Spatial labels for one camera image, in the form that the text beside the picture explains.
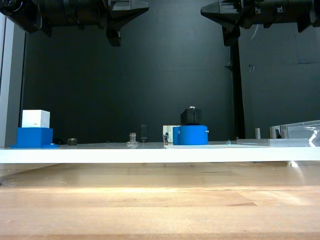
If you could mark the blue square holder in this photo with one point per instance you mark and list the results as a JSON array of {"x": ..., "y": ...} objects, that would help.
[{"x": 32, "y": 137}]

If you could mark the black screw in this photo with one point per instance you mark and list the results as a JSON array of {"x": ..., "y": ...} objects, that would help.
[{"x": 72, "y": 141}]

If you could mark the grey metal block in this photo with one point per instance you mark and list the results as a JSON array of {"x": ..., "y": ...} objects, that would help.
[{"x": 287, "y": 143}]

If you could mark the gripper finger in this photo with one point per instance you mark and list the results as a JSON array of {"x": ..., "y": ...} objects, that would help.
[
  {"x": 125, "y": 16},
  {"x": 227, "y": 21},
  {"x": 212, "y": 8},
  {"x": 138, "y": 4}
]

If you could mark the small grey peg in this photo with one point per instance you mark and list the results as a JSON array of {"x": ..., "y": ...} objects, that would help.
[
  {"x": 284, "y": 132},
  {"x": 272, "y": 132},
  {"x": 257, "y": 133}
]

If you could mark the small metal bushing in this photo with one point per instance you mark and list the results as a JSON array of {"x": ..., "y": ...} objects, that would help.
[{"x": 132, "y": 140}]

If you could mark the beige connector housing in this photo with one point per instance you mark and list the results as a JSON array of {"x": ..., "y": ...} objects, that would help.
[{"x": 167, "y": 130}]

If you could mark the white task board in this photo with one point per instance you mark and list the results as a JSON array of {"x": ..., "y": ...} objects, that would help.
[{"x": 100, "y": 155}]

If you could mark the white cube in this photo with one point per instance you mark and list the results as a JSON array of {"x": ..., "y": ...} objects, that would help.
[{"x": 35, "y": 118}]

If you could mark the black connector plug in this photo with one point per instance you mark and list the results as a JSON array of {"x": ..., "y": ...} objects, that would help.
[{"x": 191, "y": 116}]

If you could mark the clear plastic tub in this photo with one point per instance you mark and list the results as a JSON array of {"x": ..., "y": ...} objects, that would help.
[{"x": 300, "y": 130}]

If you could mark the blue plastic mount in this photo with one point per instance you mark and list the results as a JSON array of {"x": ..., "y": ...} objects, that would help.
[{"x": 192, "y": 136}]

